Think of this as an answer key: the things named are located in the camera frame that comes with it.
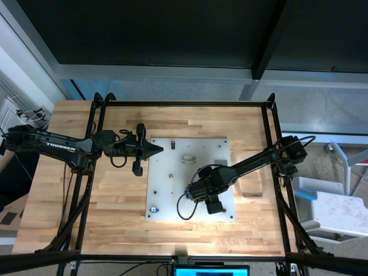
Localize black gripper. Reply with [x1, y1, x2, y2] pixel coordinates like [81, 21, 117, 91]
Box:
[186, 166, 224, 215]
[123, 123, 164, 177]

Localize white base board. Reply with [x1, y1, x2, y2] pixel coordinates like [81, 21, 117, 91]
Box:
[144, 137, 237, 223]

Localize clear plastic tub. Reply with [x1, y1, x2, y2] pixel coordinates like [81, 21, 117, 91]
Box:
[235, 155, 265, 200]

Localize blue lit screen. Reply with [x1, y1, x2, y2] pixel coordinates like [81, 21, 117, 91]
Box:
[172, 264, 251, 276]

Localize white plastic step stool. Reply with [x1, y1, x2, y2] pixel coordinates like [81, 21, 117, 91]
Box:
[292, 175, 368, 246]

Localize brown cardboard box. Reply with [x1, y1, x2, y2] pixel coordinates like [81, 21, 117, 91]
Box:
[0, 194, 30, 234]

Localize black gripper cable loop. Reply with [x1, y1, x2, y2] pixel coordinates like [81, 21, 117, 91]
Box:
[177, 190, 202, 221]
[110, 154, 128, 168]

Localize black metal frame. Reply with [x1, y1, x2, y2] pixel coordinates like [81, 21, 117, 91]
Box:
[0, 91, 368, 276]

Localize grey aluminium partition frame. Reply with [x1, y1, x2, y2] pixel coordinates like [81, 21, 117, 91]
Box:
[0, 0, 368, 101]

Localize bundle of loose cables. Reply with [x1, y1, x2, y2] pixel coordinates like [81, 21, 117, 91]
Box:
[13, 106, 52, 124]

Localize black arm shoulder cable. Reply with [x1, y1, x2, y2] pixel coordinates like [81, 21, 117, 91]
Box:
[275, 134, 317, 151]

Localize grey metal cart frame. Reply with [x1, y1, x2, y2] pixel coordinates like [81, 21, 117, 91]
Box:
[324, 140, 368, 200]

